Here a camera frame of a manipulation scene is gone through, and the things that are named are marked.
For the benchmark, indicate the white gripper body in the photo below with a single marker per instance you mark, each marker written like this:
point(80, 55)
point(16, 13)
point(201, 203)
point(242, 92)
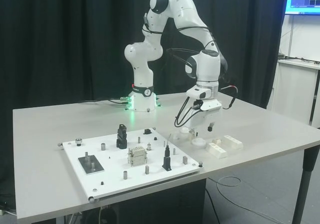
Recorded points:
point(207, 116)

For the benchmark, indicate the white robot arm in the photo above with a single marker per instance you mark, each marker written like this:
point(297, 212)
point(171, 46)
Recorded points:
point(185, 13)

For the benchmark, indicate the white medium gear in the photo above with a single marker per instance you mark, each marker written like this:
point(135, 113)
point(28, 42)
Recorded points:
point(185, 133)

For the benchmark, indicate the white large gear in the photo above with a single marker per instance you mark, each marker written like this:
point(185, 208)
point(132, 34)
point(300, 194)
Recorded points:
point(199, 142)

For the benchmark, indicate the flat white mounting plate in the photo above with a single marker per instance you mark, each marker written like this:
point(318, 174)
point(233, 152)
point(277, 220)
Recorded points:
point(211, 104)

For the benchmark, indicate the small white cube holder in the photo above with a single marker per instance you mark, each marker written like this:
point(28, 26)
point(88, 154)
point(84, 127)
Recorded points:
point(217, 141)

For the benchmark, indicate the white peg holder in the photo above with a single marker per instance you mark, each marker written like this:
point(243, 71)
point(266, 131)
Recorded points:
point(233, 141)
point(217, 150)

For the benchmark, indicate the metal square peg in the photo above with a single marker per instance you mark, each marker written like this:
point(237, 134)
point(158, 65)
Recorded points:
point(185, 159)
point(146, 169)

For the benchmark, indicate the metal BNC plug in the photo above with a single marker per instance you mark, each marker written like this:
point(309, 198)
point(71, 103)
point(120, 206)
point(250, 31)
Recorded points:
point(149, 146)

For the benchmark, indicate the beige waterproof plug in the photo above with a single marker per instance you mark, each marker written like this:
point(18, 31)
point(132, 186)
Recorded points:
point(137, 156)

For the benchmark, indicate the black D-SUB plug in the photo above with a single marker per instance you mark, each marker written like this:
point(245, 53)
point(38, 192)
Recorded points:
point(121, 140)

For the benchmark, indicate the metal round peg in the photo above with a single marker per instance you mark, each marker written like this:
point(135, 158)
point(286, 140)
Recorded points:
point(103, 146)
point(124, 175)

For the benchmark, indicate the white cabinet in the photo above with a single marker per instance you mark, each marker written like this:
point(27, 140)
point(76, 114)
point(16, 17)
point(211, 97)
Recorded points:
point(295, 88)

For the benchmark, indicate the white task board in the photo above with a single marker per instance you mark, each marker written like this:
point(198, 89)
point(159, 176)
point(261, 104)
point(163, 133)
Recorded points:
point(112, 184)

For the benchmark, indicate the black table leg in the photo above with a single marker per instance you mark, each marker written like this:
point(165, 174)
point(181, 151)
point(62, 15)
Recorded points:
point(303, 184)

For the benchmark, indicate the metal bolt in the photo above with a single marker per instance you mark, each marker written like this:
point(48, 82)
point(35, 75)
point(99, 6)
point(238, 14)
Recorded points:
point(79, 142)

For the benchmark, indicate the black curtain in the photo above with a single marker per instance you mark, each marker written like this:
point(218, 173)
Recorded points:
point(50, 46)

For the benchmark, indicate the small white wrist camera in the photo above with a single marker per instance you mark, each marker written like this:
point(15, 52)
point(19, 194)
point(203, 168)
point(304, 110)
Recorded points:
point(198, 93)

